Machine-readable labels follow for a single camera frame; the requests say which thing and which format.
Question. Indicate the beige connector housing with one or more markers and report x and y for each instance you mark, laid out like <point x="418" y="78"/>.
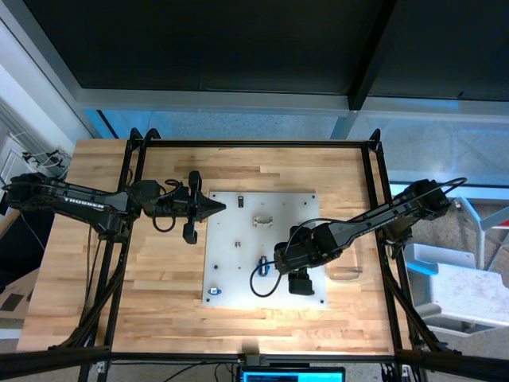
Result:
<point x="263" y="221"/>

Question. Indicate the brown cardboard sheet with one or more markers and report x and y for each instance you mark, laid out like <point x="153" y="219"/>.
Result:
<point x="24" y="286"/>

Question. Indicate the black metal frame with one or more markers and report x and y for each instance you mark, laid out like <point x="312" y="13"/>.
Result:
<point x="254" y="143"/>

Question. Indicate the blue square mount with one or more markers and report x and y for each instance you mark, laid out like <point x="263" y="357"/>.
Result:
<point x="208" y="291"/>

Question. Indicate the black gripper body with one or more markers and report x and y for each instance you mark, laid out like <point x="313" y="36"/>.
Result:
<point x="296" y="258"/>
<point x="187" y="203"/>

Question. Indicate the black table-level camera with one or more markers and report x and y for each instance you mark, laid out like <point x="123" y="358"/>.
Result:
<point x="253" y="359"/>

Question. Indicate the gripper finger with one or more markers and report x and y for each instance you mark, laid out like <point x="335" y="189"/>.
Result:
<point x="207" y="202"/>
<point x="207" y="211"/>

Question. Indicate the white taskboard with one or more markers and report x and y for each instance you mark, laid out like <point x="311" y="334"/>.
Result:
<point x="238" y="286"/>

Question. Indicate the blue round holder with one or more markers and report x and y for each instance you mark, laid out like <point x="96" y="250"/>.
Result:
<point x="257" y="267"/>

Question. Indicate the white plastic step stool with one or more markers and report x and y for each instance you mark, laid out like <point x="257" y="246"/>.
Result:
<point x="469" y="294"/>

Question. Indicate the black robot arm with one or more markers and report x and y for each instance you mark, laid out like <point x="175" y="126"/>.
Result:
<point x="378" y="223"/>
<point x="79" y="201"/>

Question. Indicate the grey metal stand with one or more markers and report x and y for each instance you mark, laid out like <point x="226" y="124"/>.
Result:
<point x="480" y="242"/>

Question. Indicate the blue laptop screen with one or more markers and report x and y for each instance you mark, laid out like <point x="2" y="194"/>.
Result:
<point x="290" y="376"/>

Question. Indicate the clear plastic tub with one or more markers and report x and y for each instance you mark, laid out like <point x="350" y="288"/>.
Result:
<point x="346" y="274"/>

